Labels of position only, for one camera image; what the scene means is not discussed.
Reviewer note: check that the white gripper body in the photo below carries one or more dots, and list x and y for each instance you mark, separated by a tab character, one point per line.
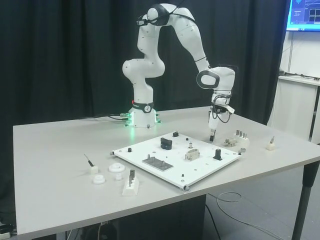
213	123

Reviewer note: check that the black D-SUB plug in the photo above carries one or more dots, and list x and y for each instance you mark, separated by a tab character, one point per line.
212	140

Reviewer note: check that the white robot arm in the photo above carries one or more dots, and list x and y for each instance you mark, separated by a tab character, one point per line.
143	85

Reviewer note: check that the metal waterproof plug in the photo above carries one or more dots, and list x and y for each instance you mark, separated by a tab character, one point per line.
230	142

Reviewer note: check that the large round metal peg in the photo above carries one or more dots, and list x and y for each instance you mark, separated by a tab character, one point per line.
237	132

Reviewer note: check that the metal BNC plug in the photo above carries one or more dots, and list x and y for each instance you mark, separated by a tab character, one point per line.
190	145

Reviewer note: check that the white round peg holder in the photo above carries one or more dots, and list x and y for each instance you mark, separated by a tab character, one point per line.
243	142

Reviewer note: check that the metal hex nut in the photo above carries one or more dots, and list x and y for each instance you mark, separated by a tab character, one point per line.
240	150

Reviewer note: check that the white task board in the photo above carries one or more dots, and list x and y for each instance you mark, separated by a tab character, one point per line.
200	170

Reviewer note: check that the small white plug holder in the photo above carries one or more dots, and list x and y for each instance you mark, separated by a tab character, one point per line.
270	147
93	170

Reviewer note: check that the grey Ethernet plug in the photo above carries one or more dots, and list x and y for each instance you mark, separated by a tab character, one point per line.
272	140

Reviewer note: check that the white cabinet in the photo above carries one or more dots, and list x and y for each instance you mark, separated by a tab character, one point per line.
292	107

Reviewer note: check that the large square metal peg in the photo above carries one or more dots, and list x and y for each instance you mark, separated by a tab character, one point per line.
132	175

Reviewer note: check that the white square peg holder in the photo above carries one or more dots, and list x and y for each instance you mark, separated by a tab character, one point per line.
130	191

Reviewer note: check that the white large gear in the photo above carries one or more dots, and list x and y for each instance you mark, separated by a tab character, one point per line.
116	168

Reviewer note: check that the black table leg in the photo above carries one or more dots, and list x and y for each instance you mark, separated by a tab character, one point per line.
303	205

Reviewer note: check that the white medium gear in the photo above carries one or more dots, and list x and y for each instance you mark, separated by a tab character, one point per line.
98	180

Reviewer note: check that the blue screen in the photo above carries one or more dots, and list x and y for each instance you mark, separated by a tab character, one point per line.
303	15

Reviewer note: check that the black curtain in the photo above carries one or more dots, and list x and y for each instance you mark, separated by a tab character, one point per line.
62	62

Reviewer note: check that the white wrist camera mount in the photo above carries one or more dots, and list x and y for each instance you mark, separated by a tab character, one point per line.
228	109

